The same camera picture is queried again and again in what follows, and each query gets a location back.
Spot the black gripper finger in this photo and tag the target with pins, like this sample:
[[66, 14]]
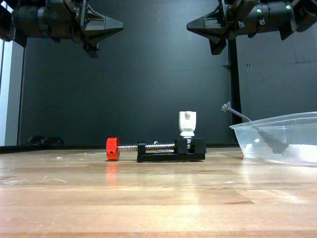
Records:
[[95, 22], [218, 35], [92, 36], [213, 21]]

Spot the white receptacle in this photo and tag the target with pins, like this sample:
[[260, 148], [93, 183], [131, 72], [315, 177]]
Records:
[[188, 124]]

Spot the clear plastic container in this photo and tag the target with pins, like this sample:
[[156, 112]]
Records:
[[302, 138]]

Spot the red-knobbed steel screw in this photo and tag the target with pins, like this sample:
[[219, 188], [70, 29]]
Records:
[[112, 148]]

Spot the black bench clamp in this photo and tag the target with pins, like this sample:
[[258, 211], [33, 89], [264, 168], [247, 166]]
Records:
[[173, 157]]

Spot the black rounded frame bracket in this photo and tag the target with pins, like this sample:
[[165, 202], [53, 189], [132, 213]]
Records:
[[36, 140], [53, 141]]

